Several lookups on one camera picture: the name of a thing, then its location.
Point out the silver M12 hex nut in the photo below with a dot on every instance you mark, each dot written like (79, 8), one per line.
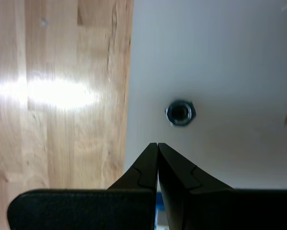
(168, 116)

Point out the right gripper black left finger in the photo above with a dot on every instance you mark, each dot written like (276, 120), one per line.
(146, 172)

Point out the small blue white connector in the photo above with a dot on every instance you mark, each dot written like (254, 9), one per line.
(160, 208)

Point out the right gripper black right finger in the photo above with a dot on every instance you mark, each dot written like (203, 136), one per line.
(177, 177)

